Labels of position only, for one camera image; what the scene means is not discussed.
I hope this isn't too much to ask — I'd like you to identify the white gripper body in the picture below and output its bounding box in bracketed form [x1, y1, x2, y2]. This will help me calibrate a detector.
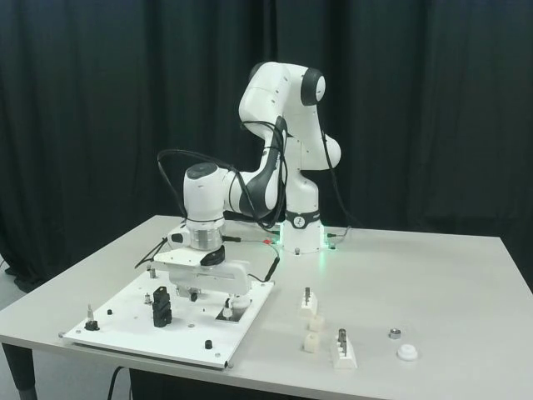
[167, 258, 254, 293]

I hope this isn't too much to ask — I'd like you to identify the white large gear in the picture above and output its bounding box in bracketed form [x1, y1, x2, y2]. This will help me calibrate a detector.
[396, 342, 419, 362]

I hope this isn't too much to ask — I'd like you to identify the black wrist band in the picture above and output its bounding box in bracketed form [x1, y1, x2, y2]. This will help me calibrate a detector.
[199, 245, 227, 267]

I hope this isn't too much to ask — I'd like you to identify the black D-SUB plug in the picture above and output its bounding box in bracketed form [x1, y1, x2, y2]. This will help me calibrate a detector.
[151, 286, 173, 328]

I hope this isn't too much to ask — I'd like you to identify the flat white mounting plate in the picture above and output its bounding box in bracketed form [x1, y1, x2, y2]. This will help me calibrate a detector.
[152, 251, 209, 268]

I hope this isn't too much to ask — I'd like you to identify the white task board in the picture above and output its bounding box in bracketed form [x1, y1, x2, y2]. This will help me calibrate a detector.
[61, 266, 278, 370]

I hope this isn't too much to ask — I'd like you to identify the small white peg holder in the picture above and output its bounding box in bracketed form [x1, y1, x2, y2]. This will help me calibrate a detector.
[296, 292, 320, 313]

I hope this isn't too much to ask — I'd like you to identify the large white peg holder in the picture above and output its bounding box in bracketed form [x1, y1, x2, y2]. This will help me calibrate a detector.
[330, 336, 358, 370]

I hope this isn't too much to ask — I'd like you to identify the black table leg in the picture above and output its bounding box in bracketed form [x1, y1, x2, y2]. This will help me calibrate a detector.
[0, 342, 35, 400]

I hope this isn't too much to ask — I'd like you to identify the black curtain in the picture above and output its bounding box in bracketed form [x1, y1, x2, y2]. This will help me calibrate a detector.
[0, 0, 533, 288]

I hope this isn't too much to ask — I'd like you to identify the silver flange ring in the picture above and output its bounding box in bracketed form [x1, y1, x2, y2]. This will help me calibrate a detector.
[189, 227, 222, 251]

